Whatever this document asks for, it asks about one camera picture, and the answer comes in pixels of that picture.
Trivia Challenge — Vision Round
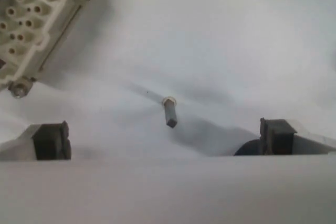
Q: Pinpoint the white task board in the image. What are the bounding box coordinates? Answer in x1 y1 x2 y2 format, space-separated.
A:
0 0 336 162

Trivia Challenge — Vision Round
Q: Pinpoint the small metal square peg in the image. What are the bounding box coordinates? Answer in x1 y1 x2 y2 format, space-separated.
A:
162 98 179 130

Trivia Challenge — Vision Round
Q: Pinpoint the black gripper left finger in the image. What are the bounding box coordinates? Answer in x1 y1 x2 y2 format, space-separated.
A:
0 121 72 161

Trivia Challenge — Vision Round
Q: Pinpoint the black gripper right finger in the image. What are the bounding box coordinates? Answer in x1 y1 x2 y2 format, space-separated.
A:
259 118 336 156

